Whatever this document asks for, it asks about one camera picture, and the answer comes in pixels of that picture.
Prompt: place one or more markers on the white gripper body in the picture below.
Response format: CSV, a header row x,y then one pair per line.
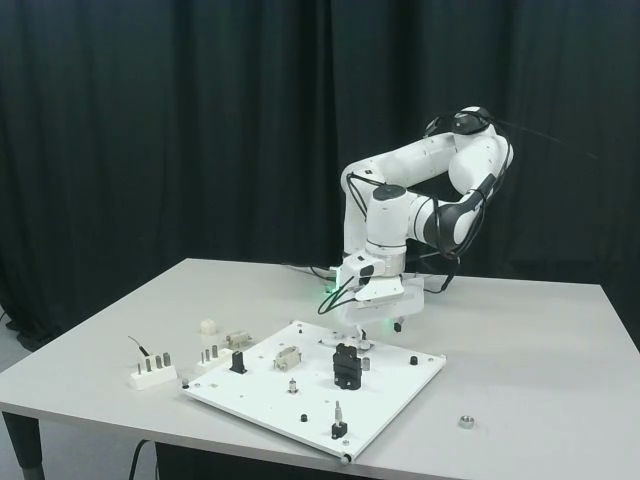
x,y
390,305

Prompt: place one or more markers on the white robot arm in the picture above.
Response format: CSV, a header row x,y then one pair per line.
x,y
390,215

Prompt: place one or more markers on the white medium gear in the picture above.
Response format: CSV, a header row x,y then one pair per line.
x,y
350,341

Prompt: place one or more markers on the white large gear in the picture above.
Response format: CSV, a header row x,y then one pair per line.
x,y
329,342

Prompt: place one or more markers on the flat white mounting plate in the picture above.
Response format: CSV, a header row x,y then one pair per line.
x,y
380,291

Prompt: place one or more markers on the metal bolt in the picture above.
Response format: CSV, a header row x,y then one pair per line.
x,y
366,363

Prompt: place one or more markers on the black D-SUB plug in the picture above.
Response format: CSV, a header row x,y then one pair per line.
x,y
346,370

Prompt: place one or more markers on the white box with dark window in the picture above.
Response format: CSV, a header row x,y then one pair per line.
x,y
360,265

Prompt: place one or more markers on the metal waterproof plug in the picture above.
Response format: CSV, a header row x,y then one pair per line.
x,y
339,414

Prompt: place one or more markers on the metal BNC plug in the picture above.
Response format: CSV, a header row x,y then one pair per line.
x,y
291,386

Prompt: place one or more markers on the white task board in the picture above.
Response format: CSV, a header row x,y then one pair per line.
x,y
280,415

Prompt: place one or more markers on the silver metal hex nut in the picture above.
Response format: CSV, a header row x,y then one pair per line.
x,y
467,421

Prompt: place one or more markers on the beige metal plug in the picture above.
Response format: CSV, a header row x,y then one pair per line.
x,y
237,340

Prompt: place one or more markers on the black USB plug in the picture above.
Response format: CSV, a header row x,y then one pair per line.
x,y
237,364

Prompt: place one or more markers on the white cube holder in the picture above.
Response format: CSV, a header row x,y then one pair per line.
x,y
210,328

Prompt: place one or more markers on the short white peg holder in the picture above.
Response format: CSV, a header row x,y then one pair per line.
x,y
207,367

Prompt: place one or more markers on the black cabinet under table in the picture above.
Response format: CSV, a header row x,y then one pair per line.
x,y
240,462

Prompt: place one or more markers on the large metal square peg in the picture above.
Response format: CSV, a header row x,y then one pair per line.
x,y
168,360

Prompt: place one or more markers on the long white peg holder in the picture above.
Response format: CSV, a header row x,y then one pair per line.
x,y
152,380

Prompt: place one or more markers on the black curtain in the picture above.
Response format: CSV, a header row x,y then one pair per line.
x,y
150,125

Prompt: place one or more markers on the black table leg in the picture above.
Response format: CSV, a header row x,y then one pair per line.
x,y
22,445

